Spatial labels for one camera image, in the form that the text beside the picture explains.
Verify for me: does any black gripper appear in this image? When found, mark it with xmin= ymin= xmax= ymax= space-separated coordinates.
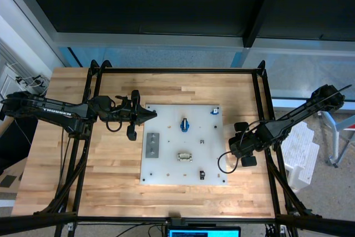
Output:
xmin=229 ymin=122 xmax=263 ymax=167
xmin=113 ymin=89 xmax=158 ymax=141

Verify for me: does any blue connector with silver insert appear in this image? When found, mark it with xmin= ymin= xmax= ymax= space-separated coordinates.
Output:
xmin=179 ymin=117 xmax=191 ymax=133

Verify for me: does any beige multi-pin connector housing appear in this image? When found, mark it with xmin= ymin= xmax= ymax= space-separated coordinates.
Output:
xmin=176 ymin=152 xmax=194 ymax=163

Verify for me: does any grey metal plate with posts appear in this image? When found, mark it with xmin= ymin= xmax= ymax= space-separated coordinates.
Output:
xmin=144 ymin=132 xmax=161 ymax=159

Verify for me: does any white task board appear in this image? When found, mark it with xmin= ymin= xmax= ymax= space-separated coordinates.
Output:
xmin=138 ymin=103 xmax=229 ymax=186

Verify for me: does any white foam block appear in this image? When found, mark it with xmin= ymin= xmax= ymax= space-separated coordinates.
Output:
xmin=280 ymin=128 xmax=320 ymax=193

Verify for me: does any grey metal stand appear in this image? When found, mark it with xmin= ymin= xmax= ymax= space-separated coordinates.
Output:
xmin=318 ymin=109 xmax=355 ymax=169

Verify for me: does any laptop screen with blue edge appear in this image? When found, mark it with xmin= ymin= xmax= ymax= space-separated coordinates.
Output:
xmin=165 ymin=225 xmax=241 ymax=237

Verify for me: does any cardboard box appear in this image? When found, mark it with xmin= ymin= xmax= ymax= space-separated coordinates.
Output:
xmin=0 ymin=156 xmax=28 ymax=193

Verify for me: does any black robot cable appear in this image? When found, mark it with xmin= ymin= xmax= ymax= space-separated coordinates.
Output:
xmin=106 ymin=119 xmax=123 ymax=133
xmin=217 ymin=130 xmax=250 ymax=176

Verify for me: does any cable bundle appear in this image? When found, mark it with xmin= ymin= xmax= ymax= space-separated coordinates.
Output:
xmin=7 ymin=63 xmax=49 ymax=89

